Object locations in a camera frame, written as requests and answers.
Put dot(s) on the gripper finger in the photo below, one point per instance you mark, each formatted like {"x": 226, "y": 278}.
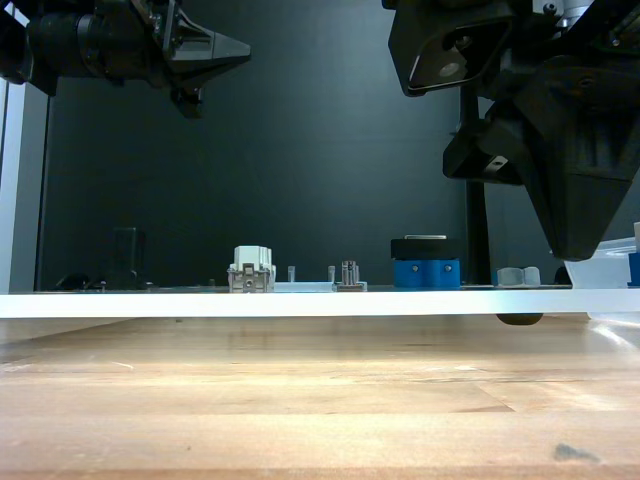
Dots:
{"x": 580, "y": 150}
{"x": 480, "y": 155}
{"x": 230, "y": 50}

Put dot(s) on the black pillar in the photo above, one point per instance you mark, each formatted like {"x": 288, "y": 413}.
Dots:
{"x": 477, "y": 225}

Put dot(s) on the clear plastic tub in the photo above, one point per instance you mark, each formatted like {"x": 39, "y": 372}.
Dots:
{"x": 605, "y": 275}

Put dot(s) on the blue and white connector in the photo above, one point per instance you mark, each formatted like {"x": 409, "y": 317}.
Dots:
{"x": 635, "y": 270}

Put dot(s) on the clear plastic block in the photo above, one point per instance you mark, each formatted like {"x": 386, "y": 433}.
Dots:
{"x": 305, "y": 287}

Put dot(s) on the beige connector housing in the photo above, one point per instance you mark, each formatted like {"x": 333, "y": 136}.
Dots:
{"x": 250, "y": 270}

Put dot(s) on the white board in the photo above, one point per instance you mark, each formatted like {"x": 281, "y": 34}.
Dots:
{"x": 300, "y": 305}

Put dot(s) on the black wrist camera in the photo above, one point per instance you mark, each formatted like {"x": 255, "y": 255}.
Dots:
{"x": 440, "y": 50}

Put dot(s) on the blue mount with black disc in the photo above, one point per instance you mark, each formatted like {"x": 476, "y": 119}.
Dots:
{"x": 425, "y": 272}

